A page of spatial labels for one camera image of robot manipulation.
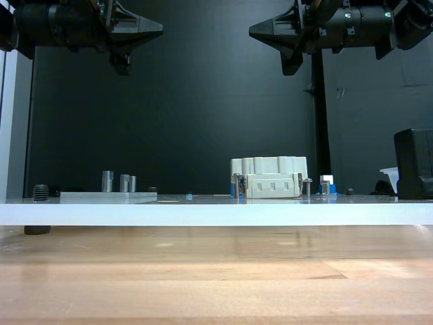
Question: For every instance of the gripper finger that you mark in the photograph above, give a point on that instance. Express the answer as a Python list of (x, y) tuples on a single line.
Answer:
[(132, 44), (149, 30), (287, 44), (267, 30)]

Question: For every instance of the beige HAN10E hub housing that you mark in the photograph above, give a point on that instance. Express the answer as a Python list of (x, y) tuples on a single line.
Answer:
[(270, 186)]

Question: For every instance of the silver hub mounting screw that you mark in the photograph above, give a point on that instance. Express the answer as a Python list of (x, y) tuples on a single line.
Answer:
[(308, 189)]

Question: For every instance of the blue connector holder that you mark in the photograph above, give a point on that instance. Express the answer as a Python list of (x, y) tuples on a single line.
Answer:
[(233, 191)]

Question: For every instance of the black plastic connector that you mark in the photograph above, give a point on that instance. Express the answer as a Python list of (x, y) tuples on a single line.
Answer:
[(416, 162)]

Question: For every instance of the blue and white small fixture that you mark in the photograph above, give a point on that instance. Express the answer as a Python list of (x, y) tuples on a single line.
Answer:
[(326, 178)]

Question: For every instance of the small silver metal part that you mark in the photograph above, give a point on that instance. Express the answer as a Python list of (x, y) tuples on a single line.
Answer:
[(325, 188)]

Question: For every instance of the grey aluminium plate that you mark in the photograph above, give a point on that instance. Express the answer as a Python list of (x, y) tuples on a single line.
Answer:
[(101, 197)]

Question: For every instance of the clear plastic tub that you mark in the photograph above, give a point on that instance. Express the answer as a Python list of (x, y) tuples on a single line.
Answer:
[(389, 172)]

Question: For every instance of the black threaded set screw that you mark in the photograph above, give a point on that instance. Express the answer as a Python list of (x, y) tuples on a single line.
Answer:
[(41, 193)]

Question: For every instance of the white base board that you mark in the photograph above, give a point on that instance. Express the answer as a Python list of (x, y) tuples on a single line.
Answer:
[(216, 213)]

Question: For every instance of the black board foot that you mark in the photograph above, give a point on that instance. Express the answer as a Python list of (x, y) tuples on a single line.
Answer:
[(37, 230)]

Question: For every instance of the black backdrop post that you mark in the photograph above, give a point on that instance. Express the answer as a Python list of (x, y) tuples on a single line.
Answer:
[(319, 118)]

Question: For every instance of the silver metal post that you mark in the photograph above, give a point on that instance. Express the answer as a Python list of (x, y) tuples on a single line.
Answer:
[(128, 184), (108, 181)]

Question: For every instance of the silver backdrop frame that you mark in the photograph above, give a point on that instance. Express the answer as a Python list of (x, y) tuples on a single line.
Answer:
[(20, 135)]

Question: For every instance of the black metal rig frame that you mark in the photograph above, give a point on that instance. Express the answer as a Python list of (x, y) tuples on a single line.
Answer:
[(384, 188)]

